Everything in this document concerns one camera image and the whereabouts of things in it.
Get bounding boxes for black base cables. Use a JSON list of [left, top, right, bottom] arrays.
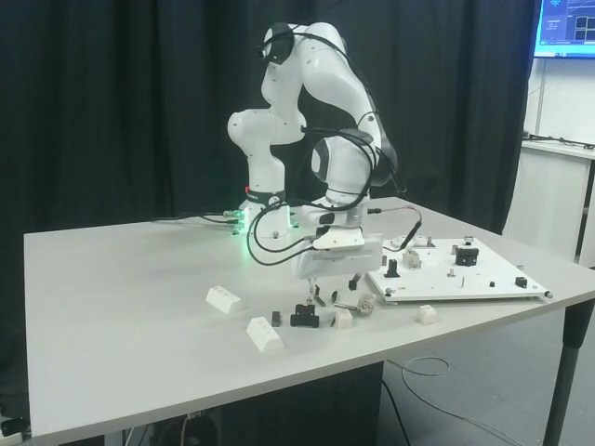
[[155, 211, 244, 226]]

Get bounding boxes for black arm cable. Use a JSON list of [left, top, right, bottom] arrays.
[[258, 23, 406, 196]]

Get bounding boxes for grey floor cable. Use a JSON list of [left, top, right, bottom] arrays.
[[401, 356, 595, 440]]

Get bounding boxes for white cabinet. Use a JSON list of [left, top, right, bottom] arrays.
[[514, 136, 595, 269]]

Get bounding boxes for black curtains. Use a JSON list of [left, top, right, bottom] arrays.
[[0, 0, 545, 298]]

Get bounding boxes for black box under table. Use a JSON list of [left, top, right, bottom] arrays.
[[204, 361, 387, 446]]

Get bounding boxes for black rod on wire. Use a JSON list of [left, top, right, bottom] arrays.
[[366, 205, 423, 247]]

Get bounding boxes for white task board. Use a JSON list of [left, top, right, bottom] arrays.
[[364, 235, 555, 306]]

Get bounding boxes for long white peg holder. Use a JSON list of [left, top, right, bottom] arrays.
[[245, 317, 285, 353], [205, 286, 246, 313]]

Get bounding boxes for grey table leg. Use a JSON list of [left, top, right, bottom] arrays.
[[542, 296, 585, 446]]

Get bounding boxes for black looped gripper cable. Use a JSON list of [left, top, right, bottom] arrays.
[[245, 203, 326, 268]]

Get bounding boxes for black D-SUB plug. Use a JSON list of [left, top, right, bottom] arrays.
[[289, 300, 322, 329]]

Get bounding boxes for blue screen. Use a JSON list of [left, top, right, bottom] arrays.
[[533, 0, 595, 59]]

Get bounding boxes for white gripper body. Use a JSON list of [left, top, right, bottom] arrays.
[[289, 233, 384, 283]]

